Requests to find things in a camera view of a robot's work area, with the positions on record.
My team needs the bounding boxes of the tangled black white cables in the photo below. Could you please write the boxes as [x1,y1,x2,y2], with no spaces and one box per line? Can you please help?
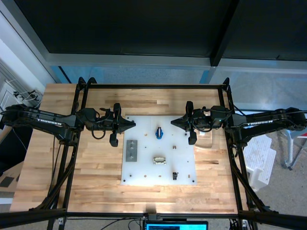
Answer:
[13,90,44,107]

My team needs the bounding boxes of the white taskboard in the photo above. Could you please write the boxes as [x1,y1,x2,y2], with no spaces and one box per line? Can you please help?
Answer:
[121,115,198,185]

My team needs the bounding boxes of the clear plastic tub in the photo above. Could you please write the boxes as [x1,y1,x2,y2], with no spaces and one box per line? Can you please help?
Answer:
[195,129,214,150]

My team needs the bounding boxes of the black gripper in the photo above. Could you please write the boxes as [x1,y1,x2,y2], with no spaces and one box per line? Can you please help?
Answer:
[94,103,137,147]
[170,101,213,146]

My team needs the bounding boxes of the black metal frame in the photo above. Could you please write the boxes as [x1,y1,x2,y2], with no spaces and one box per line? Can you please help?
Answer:
[0,76,307,230]

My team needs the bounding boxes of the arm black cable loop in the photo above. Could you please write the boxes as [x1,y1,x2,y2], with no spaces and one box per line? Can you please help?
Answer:
[91,124,107,140]
[195,119,213,134]

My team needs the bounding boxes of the laptop screen with blue edge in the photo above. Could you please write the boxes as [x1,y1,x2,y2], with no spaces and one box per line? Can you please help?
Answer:
[143,220,209,230]

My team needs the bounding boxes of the white foam block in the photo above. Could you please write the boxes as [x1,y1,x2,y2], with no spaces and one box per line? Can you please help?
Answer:
[242,138,277,193]

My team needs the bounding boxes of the silver aluminium rail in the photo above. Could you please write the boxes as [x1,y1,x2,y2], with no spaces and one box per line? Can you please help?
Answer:
[45,52,216,68]

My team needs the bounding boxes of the large blue connector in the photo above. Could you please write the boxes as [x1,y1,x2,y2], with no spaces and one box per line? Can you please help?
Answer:
[154,126,165,140]

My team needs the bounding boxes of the small black camera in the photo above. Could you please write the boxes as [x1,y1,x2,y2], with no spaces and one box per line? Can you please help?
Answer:
[144,208,161,221]

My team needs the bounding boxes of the grey metal plate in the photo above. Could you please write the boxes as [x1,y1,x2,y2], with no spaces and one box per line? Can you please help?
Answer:
[124,139,139,163]

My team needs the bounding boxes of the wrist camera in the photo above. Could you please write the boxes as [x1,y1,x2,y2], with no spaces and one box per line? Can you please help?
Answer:
[99,112,113,127]
[195,111,211,127]

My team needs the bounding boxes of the brown cardboard box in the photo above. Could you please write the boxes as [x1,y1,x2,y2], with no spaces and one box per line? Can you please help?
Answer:
[0,161,24,192]

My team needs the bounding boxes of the grey metal stand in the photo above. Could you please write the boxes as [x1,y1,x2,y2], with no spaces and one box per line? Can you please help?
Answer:
[280,129,307,171]

